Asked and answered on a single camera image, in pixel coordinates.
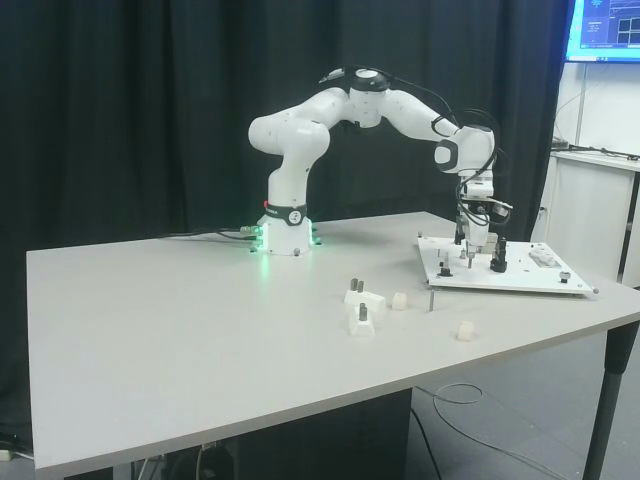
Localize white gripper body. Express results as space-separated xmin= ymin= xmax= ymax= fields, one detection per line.
xmin=462 ymin=215 xmax=491 ymax=248

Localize white two-peg holder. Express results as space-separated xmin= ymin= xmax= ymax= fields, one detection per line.
xmin=342 ymin=288 xmax=386 ymax=321

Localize white single-peg holder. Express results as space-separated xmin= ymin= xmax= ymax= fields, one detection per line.
xmin=347 ymin=309 xmax=377 ymax=340

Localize white task board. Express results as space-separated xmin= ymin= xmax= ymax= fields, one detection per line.
xmin=417 ymin=232 xmax=599 ymax=301

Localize white cabinet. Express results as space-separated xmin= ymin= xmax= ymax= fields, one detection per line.
xmin=529 ymin=147 xmax=640 ymax=289

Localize black table leg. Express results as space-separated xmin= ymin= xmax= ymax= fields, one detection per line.
xmin=582 ymin=319 xmax=629 ymax=480

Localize blue screen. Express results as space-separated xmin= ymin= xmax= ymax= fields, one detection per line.
xmin=563 ymin=0 xmax=640 ymax=64

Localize black curtains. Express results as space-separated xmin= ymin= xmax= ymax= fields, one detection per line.
xmin=0 ymin=0 xmax=576 ymax=454

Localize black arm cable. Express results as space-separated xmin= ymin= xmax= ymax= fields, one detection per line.
xmin=319 ymin=67 xmax=502 ymax=201

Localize grey floor cable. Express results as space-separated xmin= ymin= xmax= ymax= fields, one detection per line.
xmin=432 ymin=382 xmax=584 ymax=480

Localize black floor cable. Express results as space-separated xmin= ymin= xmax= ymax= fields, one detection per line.
xmin=409 ymin=409 xmax=437 ymax=480

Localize black base cable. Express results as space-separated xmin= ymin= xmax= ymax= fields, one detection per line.
xmin=164 ymin=227 xmax=261 ymax=242

